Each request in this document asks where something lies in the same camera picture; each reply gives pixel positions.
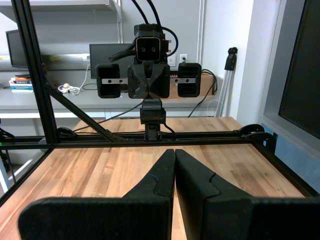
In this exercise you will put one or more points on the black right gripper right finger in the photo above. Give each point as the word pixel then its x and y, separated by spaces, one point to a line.
pixel 250 220

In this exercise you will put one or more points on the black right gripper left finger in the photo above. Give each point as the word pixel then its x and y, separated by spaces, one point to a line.
pixel 100 220

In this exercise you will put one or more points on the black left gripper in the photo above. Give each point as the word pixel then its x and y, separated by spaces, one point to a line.
pixel 110 72

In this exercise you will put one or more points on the dark computer monitor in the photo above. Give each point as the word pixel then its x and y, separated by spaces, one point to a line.
pixel 105 53
pixel 16 50

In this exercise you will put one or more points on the brown wooden box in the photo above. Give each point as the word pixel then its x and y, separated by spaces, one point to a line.
pixel 206 85

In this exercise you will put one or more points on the white shelf standard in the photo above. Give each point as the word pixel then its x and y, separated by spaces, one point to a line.
pixel 119 25

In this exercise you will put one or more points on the blue panel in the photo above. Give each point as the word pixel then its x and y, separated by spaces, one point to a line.
pixel 300 160

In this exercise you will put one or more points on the silver tripod black head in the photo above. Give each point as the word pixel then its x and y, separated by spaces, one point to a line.
pixel 231 60

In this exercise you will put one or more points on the grey desk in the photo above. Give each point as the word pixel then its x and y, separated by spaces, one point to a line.
pixel 25 100

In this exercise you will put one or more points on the stack of books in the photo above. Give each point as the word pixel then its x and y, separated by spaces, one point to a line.
pixel 21 86

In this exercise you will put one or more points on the large dark screen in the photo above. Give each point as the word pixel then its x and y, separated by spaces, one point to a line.
pixel 305 75

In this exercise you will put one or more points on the white wall outlet plate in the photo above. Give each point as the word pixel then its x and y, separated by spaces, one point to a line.
pixel 172 60
pixel 183 58

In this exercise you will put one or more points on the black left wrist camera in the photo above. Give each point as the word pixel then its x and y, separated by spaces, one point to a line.
pixel 148 48

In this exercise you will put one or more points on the black frame rail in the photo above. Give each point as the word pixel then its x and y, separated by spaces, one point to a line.
pixel 287 171
pixel 200 140
pixel 25 175

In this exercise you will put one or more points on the black diagonal frame brace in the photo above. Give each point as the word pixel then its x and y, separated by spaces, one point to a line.
pixel 82 115

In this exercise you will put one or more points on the white wall shelf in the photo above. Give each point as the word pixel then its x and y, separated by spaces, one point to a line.
pixel 70 62
pixel 75 3

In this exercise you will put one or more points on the black frame post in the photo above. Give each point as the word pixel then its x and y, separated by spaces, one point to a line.
pixel 36 75

